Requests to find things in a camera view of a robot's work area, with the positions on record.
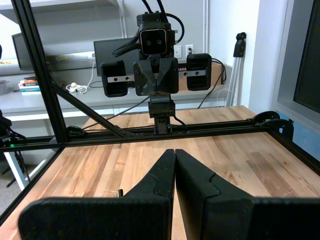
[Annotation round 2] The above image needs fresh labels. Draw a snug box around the stack of books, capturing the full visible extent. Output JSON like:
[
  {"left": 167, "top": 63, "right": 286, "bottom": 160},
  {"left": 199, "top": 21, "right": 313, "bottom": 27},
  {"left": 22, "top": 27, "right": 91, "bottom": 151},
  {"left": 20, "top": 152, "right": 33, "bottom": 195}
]
[{"left": 18, "top": 79, "right": 41, "bottom": 96}]

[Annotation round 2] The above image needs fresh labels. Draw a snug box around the white wall shelf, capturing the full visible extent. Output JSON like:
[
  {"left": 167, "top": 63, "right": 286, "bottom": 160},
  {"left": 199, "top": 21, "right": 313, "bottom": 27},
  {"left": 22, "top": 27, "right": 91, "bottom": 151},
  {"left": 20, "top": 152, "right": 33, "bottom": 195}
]
[{"left": 0, "top": 0, "right": 127, "bottom": 41}]

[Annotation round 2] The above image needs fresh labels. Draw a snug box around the large black monitor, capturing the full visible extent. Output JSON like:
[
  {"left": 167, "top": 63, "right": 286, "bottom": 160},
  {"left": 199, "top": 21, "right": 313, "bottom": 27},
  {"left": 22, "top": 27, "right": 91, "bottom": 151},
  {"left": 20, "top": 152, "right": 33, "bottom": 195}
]
[{"left": 93, "top": 37, "right": 141, "bottom": 77}]

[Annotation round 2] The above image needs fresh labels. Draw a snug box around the black aluminium frame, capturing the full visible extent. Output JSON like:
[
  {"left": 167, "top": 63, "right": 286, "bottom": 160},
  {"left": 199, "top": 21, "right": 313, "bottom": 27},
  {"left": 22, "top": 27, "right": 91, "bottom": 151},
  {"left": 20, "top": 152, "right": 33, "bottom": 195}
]
[{"left": 0, "top": 0, "right": 320, "bottom": 221}]

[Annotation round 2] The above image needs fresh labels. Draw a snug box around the brown cardboard box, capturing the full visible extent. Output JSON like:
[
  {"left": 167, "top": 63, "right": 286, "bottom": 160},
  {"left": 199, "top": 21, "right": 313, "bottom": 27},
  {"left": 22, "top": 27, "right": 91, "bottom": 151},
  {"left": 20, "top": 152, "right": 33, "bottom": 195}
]
[{"left": 178, "top": 61, "right": 226, "bottom": 93}]

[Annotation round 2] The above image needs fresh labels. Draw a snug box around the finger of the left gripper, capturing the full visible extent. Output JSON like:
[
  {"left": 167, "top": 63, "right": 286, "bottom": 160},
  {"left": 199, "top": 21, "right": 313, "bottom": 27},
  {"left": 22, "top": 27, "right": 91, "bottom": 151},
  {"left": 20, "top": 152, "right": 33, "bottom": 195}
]
[
  {"left": 156, "top": 57, "right": 180, "bottom": 96},
  {"left": 133, "top": 59, "right": 158, "bottom": 97}
]

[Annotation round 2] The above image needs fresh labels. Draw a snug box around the grey desk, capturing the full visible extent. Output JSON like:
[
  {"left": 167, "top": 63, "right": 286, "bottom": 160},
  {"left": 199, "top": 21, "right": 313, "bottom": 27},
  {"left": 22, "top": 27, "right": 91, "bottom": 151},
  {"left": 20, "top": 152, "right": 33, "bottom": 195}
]
[{"left": 0, "top": 72, "right": 230, "bottom": 191}]

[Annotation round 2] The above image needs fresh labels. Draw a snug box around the black device with green light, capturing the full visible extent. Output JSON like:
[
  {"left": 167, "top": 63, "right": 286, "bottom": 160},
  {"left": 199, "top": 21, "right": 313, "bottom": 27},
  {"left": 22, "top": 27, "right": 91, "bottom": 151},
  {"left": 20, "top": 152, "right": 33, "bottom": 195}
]
[{"left": 0, "top": 109, "right": 26, "bottom": 151}]

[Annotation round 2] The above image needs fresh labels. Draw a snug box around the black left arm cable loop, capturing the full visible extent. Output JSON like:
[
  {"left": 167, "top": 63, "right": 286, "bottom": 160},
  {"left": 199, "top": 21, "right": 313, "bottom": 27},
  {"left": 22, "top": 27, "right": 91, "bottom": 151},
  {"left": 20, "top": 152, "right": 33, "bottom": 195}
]
[{"left": 112, "top": 37, "right": 141, "bottom": 59}]

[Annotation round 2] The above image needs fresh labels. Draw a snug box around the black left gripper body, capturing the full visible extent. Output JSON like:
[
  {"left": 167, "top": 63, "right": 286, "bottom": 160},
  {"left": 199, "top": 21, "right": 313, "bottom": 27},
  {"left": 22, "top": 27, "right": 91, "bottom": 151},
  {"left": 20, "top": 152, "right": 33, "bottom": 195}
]
[{"left": 99, "top": 53, "right": 213, "bottom": 98}]

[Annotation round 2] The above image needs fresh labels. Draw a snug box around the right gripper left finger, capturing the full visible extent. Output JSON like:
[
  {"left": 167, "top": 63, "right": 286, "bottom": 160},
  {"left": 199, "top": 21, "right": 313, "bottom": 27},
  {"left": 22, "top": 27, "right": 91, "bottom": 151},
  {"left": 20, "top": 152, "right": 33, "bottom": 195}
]
[{"left": 17, "top": 149, "right": 175, "bottom": 240}]

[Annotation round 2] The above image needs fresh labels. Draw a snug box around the left gripper's wrist camera box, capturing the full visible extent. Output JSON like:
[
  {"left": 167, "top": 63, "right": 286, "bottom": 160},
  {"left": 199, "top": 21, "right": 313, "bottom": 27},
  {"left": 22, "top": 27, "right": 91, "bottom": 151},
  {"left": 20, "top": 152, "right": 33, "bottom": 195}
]
[{"left": 136, "top": 11, "right": 175, "bottom": 61}]

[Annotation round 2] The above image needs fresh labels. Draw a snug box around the black left camera cable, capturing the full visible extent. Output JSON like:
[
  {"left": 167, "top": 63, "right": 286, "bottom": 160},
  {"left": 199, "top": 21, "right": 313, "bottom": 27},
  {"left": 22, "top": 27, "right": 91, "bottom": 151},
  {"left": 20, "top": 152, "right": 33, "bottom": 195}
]
[{"left": 141, "top": 0, "right": 186, "bottom": 46}]

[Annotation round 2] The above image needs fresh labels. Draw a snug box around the small black monitor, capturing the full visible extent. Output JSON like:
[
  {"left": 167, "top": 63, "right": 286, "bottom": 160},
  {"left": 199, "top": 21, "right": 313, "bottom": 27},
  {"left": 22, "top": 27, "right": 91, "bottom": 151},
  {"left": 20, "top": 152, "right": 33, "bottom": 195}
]
[{"left": 11, "top": 32, "right": 36, "bottom": 71}]

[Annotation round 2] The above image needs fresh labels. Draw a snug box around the white cable bundle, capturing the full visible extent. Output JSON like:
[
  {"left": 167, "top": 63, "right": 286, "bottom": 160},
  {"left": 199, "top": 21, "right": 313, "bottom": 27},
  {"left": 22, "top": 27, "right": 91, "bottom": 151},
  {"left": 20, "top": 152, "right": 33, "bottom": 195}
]
[{"left": 65, "top": 81, "right": 89, "bottom": 95}]

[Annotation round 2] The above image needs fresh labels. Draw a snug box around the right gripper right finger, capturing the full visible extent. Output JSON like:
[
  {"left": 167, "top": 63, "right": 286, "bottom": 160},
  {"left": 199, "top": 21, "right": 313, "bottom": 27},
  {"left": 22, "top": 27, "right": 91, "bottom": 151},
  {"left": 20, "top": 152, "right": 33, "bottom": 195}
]
[{"left": 175, "top": 149, "right": 320, "bottom": 240}]

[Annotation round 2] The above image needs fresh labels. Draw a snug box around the white tripod with black head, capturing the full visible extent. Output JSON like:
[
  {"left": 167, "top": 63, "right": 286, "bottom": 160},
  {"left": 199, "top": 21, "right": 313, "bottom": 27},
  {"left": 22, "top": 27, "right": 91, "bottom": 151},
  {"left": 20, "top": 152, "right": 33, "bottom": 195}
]
[{"left": 228, "top": 31, "right": 248, "bottom": 107}]

